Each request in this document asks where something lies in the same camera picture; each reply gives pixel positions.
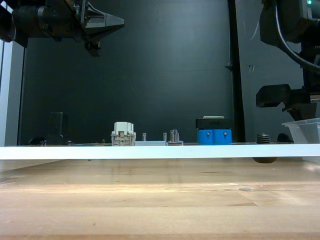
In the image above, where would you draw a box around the clear plastic tub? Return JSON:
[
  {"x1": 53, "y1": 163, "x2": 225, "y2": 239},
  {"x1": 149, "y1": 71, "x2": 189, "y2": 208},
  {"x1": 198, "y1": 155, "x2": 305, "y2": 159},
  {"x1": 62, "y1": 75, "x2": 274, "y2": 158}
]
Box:
[{"x1": 281, "y1": 117, "x2": 320, "y2": 163}]

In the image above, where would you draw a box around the black M12 threaded stud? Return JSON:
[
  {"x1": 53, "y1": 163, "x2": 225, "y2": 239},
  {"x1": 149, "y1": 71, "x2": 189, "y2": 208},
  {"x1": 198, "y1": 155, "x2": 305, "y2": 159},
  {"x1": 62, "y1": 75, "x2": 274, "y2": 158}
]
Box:
[{"x1": 256, "y1": 133, "x2": 270, "y2": 144}]

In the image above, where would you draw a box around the black round foot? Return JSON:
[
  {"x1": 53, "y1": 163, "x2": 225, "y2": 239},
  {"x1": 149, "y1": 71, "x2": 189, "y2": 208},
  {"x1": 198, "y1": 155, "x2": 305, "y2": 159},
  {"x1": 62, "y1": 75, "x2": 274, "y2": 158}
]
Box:
[{"x1": 252, "y1": 156, "x2": 277, "y2": 165}]

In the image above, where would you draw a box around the blue and black connector socket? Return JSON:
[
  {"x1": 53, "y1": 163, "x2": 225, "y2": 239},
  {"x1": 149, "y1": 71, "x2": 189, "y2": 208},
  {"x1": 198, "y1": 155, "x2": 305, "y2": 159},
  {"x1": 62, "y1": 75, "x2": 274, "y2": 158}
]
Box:
[{"x1": 195, "y1": 116, "x2": 235, "y2": 145}]

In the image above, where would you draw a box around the beige connector housing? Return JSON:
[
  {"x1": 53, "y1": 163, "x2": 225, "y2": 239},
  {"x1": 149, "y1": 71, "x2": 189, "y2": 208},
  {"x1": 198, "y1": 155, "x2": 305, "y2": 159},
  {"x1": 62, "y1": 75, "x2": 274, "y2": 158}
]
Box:
[{"x1": 110, "y1": 121, "x2": 137, "y2": 147}]

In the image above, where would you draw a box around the small metal connector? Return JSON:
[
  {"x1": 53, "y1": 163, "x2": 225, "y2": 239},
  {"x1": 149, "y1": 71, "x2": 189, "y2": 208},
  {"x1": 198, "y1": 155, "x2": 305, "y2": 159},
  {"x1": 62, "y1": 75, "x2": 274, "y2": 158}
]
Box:
[{"x1": 166, "y1": 129, "x2": 184, "y2": 146}]

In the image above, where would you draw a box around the aluminium block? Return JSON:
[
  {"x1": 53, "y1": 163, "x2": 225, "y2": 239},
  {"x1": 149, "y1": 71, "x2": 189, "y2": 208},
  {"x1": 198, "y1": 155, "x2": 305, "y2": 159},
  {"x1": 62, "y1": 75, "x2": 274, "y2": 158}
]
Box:
[{"x1": 134, "y1": 140, "x2": 185, "y2": 147}]

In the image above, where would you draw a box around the white plastic board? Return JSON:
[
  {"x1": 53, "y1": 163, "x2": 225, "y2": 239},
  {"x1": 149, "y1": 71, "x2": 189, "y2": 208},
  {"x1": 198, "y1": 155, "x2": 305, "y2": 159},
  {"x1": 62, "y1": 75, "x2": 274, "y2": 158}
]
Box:
[{"x1": 0, "y1": 142, "x2": 320, "y2": 161}]

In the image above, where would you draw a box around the black upright post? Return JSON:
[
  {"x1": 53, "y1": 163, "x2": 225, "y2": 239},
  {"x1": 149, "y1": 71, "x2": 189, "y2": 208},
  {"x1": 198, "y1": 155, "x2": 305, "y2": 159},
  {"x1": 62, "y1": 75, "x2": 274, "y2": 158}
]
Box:
[{"x1": 224, "y1": 0, "x2": 247, "y2": 142}]

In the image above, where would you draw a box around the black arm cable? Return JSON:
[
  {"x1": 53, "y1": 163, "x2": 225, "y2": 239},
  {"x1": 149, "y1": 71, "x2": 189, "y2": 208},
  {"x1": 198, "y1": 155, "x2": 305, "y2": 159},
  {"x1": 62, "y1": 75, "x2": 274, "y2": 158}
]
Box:
[{"x1": 274, "y1": 3, "x2": 320, "y2": 74}]

